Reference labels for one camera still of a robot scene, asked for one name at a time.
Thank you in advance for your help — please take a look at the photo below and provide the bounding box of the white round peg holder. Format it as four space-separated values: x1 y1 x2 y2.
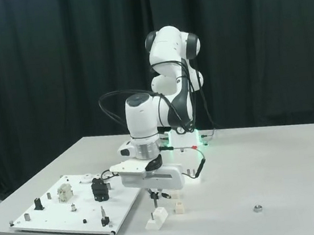
181 172 203 187

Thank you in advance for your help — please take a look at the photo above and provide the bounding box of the black curtain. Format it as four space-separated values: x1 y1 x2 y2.
0 0 314 195

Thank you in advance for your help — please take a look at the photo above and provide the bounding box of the white flat mounting plate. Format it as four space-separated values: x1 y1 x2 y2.
108 157 153 178

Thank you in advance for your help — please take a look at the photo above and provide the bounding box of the white square peg holder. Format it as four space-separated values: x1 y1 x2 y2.
143 206 171 232

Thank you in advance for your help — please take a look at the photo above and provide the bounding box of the beige connector plug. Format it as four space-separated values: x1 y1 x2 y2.
55 184 75 204

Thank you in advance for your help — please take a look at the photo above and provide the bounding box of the thin black rod on wire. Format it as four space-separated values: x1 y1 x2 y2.
159 142 209 182

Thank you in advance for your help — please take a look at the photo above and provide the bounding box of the black D-SUB plug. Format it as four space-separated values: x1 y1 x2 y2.
90 175 111 204

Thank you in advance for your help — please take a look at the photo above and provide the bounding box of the white task board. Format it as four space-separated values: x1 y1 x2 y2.
4 165 148 235

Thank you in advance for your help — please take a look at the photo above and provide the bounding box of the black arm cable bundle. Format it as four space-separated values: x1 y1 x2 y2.
94 55 216 147

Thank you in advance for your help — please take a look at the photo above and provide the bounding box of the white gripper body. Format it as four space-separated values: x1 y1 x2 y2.
119 161 188 199

